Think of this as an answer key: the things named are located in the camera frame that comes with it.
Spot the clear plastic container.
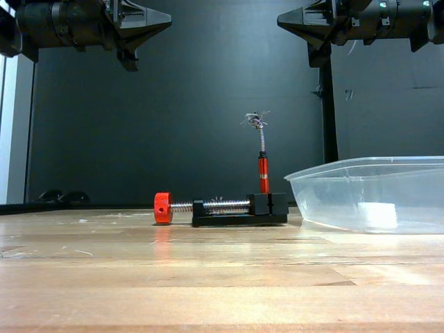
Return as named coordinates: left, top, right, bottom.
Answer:
left=283, top=155, right=444, bottom=235

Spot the thin black frame post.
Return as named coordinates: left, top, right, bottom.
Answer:
left=23, top=48, right=37, bottom=205

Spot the thick black frame post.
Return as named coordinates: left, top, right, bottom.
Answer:
left=317, top=51, right=340, bottom=164

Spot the red RCA plug frayed wire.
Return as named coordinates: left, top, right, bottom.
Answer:
left=240, top=109, right=272, bottom=178

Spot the black frame rail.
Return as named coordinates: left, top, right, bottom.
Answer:
left=0, top=202, right=157, bottom=216

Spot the black clamp with red knob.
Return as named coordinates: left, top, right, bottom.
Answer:
left=153, top=191, right=289, bottom=229

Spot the black rounded foot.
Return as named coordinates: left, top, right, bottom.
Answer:
left=37, top=189, right=65, bottom=203
left=59, top=189, right=91, bottom=203

